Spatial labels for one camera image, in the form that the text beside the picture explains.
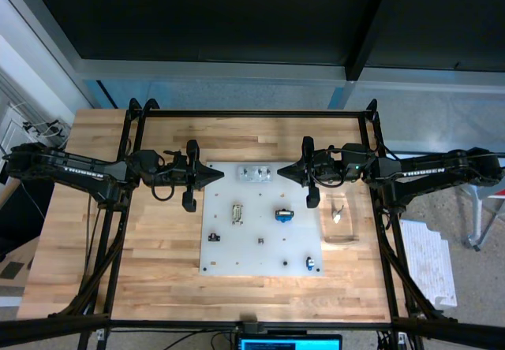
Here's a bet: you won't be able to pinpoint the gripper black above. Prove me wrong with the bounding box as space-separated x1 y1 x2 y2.
277 136 344 210
173 140 226 214

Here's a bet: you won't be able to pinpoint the beige rectangular connector housing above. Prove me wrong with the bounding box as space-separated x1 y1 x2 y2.
230 203 245 227

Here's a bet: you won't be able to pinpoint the aluminium block with pegs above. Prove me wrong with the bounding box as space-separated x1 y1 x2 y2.
236 165 274 184

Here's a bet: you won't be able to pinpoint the white task board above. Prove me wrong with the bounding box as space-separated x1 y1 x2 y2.
200 162 325 278

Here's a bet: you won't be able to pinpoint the clear plastic tub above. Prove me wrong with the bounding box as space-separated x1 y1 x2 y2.
321 189 362 245

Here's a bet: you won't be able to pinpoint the white foam slab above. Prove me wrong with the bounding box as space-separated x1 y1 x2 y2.
398 218 458 307

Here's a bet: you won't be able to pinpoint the black room pillar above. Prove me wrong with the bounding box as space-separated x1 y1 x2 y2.
345 0 395 82

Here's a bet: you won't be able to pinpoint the laptop screen with blue edge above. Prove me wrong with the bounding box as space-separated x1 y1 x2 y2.
235 333 343 350

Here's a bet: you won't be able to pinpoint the grey metal stand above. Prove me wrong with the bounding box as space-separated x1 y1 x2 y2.
457 184 505 253

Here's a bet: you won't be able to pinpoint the brown cardboard box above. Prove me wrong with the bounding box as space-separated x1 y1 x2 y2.
0 235 40 288

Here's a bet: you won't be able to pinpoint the blue and black connector mount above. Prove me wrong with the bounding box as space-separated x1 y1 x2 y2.
273 207 295 225

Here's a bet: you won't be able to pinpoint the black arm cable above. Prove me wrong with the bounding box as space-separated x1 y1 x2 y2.
151 183 177 203

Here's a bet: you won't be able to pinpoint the black aluminium frame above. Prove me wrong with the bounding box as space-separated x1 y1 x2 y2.
0 97 505 350

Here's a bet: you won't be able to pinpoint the black table-level camera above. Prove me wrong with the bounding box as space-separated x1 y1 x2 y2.
238 313 262 333

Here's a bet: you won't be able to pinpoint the black and white cords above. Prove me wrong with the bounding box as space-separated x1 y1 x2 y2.
21 117 68 138

